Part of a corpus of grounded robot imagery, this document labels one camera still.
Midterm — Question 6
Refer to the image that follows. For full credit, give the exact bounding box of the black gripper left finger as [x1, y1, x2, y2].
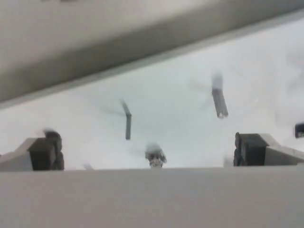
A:
[0, 129, 65, 171]

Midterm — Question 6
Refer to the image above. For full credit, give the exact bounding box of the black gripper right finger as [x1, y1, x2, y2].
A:
[233, 132, 304, 167]

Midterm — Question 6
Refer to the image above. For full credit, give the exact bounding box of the thin metal round peg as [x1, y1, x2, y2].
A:
[124, 113, 133, 141]

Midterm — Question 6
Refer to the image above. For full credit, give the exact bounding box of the white task board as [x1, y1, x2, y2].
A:
[0, 10, 304, 171]

